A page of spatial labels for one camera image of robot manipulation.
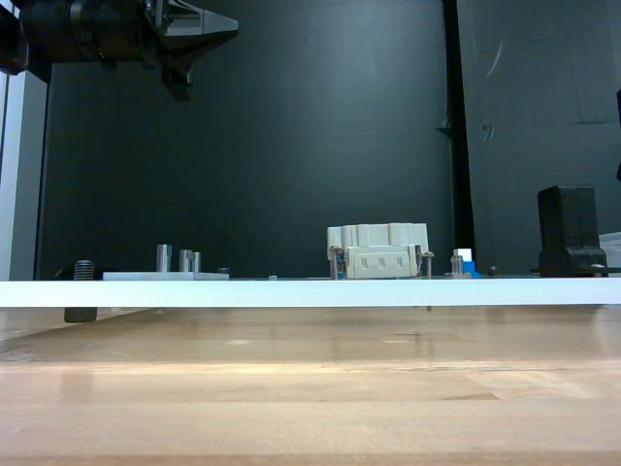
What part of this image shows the beige multi-pin connector housing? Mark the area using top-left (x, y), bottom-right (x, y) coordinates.
top-left (326, 221), bottom-right (436, 282)

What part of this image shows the black USB socket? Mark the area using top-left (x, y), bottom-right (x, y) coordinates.
top-left (530, 183), bottom-right (610, 279)

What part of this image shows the grey metal plate with pegs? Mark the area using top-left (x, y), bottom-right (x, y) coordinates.
top-left (102, 244), bottom-right (230, 282)

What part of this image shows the white task board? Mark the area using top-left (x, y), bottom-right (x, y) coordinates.
top-left (0, 271), bottom-right (621, 310)

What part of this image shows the clear plastic tub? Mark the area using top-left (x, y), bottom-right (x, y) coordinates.
top-left (599, 232), bottom-right (621, 268)

